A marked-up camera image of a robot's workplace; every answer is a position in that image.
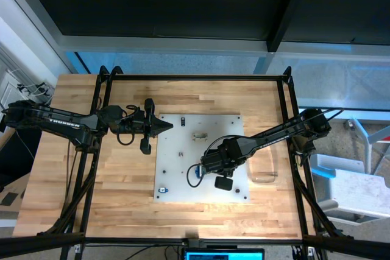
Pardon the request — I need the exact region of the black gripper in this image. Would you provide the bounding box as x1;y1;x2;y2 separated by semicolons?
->
199;147;235;193
132;98;174;155

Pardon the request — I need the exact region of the white taskboard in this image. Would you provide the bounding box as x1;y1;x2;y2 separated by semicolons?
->
151;113;251;203

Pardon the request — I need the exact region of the clear plastic tub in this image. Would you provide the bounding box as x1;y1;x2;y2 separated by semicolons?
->
247;146;280;186

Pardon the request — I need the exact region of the cream connector housing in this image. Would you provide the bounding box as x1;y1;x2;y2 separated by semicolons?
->
191;132;210;143

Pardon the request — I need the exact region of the laptop screen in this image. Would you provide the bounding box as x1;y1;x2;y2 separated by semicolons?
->
182;248;265;260

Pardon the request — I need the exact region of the white metal cart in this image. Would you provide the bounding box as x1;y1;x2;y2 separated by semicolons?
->
310;153;390;226

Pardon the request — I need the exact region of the red white sign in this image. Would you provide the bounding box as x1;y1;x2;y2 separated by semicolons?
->
377;125;390;144

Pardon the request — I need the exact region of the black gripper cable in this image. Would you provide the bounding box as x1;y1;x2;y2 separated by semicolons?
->
186;134;235;188

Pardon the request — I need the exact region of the black aluminium frame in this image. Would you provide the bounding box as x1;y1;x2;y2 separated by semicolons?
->
0;65;390;260

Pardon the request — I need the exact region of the black camera bracket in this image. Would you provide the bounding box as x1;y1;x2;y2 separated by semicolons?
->
184;231;201;248

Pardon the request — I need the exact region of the white cable bundle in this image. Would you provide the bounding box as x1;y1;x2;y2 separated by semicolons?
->
16;82;55;99

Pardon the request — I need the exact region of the black wall pillar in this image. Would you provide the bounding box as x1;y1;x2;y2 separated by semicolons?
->
267;0;304;53

